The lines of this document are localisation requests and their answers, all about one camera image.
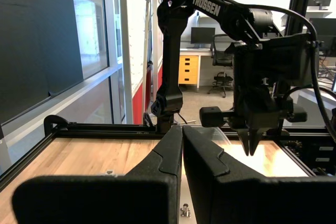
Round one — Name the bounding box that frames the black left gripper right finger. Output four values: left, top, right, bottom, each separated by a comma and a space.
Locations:
182, 125, 336, 224

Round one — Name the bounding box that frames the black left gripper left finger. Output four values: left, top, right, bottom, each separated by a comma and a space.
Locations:
12, 125, 183, 224

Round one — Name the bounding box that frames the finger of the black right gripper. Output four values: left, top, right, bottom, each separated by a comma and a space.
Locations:
237, 127, 250, 157

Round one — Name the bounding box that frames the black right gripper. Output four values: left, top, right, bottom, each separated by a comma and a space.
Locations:
199, 34, 317, 157

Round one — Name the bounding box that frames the white taskboard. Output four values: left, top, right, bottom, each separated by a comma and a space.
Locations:
181, 165, 198, 224

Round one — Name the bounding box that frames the clear plastic tub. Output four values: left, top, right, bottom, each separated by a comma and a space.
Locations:
195, 125, 233, 147

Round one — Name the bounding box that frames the black office chair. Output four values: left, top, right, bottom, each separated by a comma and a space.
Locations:
208, 34, 235, 98

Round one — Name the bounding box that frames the yellow drawer cabinet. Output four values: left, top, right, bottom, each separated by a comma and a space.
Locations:
178, 55, 200, 85

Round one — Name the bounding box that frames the white partition with red base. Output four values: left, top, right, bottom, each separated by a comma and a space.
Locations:
119, 0, 152, 126

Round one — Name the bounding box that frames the large glass window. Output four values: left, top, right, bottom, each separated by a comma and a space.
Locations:
70, 0, 109, 79

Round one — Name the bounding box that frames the black aluminium frame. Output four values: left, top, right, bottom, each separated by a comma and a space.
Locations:
0, 0, 336, 192

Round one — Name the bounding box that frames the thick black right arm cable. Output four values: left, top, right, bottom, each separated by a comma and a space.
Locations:
261, 5, 336, 143

